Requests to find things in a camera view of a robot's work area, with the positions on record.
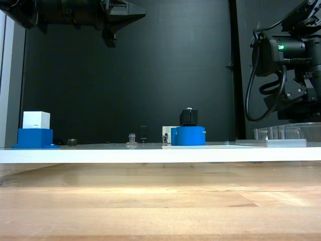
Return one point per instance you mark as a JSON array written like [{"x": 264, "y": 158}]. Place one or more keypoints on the black block with screw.
[{"x": 188, "y": 116}]

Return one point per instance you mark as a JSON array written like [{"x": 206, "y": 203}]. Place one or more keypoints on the clear plastic tub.
[{"x": 293, "y": 131}]

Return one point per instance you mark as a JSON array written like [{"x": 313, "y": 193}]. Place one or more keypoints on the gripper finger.
[{"x": 125, "y": 12}]

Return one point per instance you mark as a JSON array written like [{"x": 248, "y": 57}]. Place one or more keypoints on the grey metal holder plate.
[{"x": 286, "y": 143}]

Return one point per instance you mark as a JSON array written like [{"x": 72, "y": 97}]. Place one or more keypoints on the blue square base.
[{"x": 35, "y": 138}]

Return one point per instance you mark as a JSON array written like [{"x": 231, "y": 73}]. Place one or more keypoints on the grey multi-pin connector housing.
[{"x": 166, "y": 134}]

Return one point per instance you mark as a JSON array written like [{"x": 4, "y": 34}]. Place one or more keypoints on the white task board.
[{"x": 150, "y": 156}]

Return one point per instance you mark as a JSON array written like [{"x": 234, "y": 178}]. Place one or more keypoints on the small black post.
[{"x": 143, "y": 132}]

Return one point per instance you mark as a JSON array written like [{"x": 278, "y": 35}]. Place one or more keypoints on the white cube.
[{"x": 36, "y": 120}]

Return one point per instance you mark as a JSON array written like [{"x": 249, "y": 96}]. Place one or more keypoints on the blue round mount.
[{"x": 190, "y": 136}]

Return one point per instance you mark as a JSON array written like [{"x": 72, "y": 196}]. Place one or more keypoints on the small clear connector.
[{"x": 132, "y": 140}]

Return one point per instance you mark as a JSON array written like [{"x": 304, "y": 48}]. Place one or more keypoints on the black wall pillar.
[{"x": 237, "y": 88}]

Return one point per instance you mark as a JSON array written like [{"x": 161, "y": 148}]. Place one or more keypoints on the grey metal window frame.
[{"x": 10, "y": 88}]

